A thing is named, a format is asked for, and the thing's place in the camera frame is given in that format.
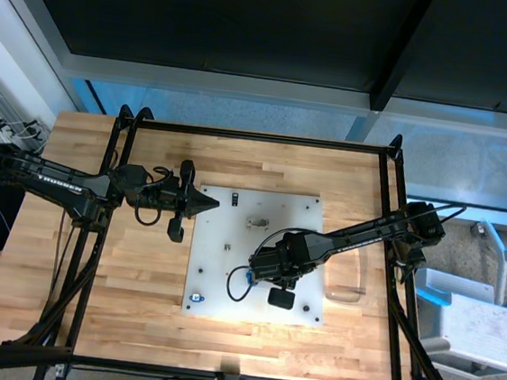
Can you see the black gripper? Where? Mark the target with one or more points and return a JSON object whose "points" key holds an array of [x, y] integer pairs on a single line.
{"points": [[273, 264], [182, 205]]}

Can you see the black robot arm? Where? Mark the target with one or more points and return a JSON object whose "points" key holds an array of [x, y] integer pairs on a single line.
{"points": [[367, 231], [55, 180]]}

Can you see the blue round holder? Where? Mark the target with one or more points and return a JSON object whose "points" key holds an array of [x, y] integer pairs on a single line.
{"points": [[250, 277]]}

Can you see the small black plug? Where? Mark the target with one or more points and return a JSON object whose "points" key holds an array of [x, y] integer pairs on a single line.
{"points": [[234, 199]]}

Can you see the white task board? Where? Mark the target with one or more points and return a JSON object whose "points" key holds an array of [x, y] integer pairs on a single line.
{"points": [[212, 240]]}

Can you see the white connector housing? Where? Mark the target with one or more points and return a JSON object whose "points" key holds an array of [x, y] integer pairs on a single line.
{"points": [[257, 222]]}

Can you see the clear plastic socket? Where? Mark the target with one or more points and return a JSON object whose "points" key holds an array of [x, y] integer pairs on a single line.
{"points": [[228, 246]]}

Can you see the black round knob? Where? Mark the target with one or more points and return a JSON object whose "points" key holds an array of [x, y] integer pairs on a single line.
{"points": [[307, 308]]}

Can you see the clear plastic tub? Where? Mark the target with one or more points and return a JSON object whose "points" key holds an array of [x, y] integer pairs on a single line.
{"points": [[347, 272]]}

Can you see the white cube block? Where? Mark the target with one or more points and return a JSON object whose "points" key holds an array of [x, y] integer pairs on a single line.
{"points": [[196, 297]]}

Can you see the blue square holder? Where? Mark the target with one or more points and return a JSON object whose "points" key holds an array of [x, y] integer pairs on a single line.
{"points": [[189, 298]]}

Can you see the grey step ladder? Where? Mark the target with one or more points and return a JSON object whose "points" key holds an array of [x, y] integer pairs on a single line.
{"points": [[471, 322]]}

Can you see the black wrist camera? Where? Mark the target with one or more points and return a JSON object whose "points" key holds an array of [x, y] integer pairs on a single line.
{"points": [[281, 299]]}

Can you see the black table frame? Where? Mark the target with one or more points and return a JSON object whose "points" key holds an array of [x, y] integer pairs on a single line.
{"points": [[259, 136]]}

